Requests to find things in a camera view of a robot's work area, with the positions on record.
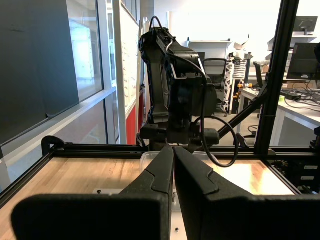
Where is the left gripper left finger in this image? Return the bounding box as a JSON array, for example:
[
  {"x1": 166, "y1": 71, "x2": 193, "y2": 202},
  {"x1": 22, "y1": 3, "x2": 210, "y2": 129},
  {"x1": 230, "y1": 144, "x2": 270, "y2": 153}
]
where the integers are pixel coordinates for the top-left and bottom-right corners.
[{"x1": 11, "y1": 144, "x2": 175, "y2": 240}]

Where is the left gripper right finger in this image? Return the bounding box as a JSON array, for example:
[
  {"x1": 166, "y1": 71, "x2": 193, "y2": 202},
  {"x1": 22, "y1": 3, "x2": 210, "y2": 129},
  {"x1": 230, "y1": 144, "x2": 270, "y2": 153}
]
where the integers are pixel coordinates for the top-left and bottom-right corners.
[{"x1": 174, "y1": 146, "x2": 320, "y2": 240}]

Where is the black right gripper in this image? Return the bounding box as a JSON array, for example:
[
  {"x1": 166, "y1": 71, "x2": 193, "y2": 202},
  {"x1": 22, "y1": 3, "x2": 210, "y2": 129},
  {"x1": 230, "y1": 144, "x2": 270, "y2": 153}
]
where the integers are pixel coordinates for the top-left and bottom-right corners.
[{"x1": 139, "y1": 77, "x2": 221, "y2": 155}]

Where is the white taskboard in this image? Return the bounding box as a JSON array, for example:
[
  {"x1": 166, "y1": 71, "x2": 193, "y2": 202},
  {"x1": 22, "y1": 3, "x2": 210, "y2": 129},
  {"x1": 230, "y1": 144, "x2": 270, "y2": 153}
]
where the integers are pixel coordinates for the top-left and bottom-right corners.
[{"x1": 91, "y1": 187, "x2": 188, "y2": 240}]

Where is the clear plastic tub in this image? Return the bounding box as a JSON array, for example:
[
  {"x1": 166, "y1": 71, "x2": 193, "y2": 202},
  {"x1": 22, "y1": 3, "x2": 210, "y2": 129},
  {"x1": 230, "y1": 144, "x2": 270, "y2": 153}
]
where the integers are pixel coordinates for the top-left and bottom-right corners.
[{"x1": 139, "y1": 150, "x2": 213, "y2": 174}]

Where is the red panel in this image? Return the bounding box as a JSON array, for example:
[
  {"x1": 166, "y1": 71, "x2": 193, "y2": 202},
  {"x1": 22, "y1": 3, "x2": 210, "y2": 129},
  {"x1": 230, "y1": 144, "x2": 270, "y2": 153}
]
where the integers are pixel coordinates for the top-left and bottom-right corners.
[{"x1": 125, "y1": 103, "x2": 138, "y2": 145}]

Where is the black office chair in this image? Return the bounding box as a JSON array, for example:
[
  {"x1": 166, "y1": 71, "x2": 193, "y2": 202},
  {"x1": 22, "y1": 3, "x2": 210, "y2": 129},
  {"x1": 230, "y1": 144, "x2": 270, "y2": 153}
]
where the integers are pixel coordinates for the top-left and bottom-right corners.
[{"x1": 202, "y1": 58, "x2": 229, "y2": 118}]

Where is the white lattice stand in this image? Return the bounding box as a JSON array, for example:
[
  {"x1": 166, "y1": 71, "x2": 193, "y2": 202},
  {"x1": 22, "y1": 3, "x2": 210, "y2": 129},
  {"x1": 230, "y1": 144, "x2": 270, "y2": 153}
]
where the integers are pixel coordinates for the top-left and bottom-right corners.
[{"x1": 223, "y1": 48, "x2": 252, "y2": 117}]

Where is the white office desk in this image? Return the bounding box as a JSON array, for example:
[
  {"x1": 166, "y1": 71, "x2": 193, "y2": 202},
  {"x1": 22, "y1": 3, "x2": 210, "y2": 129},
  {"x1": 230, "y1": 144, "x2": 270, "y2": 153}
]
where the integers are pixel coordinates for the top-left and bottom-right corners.
[{"x1": 238, "y1": 87, "x2": 320, "y2": 148}]

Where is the large black monitor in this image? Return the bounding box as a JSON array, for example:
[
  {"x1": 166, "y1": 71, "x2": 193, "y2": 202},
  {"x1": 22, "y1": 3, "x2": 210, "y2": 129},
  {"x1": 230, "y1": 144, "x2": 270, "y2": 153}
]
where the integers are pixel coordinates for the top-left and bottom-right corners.
[{"x1": 286, "y1": 42, "x2": 320, "y2": 81}]

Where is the small black monitor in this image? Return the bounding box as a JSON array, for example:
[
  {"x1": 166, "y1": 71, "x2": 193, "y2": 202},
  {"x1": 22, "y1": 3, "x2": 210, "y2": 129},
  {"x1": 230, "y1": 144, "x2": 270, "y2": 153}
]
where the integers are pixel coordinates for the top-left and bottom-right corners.
[{"x1": 291, "y1": 16, "x2": 319, "y2": 36}]

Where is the black aluminium frame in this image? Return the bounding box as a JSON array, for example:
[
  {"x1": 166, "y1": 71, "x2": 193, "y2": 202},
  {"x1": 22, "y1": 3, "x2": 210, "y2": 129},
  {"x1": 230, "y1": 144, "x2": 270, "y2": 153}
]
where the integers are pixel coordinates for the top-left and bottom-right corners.
[{"x1": 0, "y1": 0, "x2": 320, "y2": 201}]

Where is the wall whiteboard with writing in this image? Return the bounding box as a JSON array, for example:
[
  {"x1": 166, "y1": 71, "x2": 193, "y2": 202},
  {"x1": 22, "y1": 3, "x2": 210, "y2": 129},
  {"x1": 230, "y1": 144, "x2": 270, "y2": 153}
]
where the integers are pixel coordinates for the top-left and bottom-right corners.
[{"x1": 119, "y1": 0, "x2": 141, "y2": 118}]

